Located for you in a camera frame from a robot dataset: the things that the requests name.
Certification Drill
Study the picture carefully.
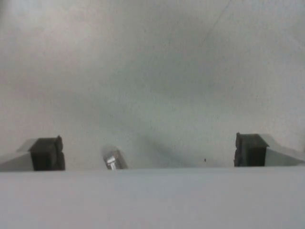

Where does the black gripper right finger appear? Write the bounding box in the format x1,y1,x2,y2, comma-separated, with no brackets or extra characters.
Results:
234,132,305,167

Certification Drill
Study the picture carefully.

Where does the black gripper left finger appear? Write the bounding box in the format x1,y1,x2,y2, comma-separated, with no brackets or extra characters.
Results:
0,135,66,172

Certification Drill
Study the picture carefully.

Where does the white task board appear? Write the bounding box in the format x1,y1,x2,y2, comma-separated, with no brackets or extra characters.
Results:
0,0,305,171

